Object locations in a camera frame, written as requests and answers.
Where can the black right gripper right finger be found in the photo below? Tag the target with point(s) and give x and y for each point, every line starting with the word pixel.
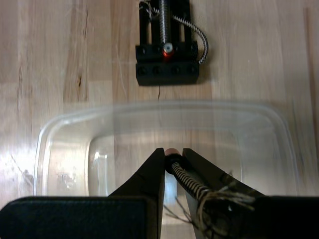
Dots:
pixel 286 219

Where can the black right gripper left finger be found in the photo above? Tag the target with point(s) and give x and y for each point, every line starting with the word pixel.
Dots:
pixel 74 219

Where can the clear plastic tub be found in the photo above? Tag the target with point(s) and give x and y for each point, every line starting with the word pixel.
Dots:
pixel 74 129

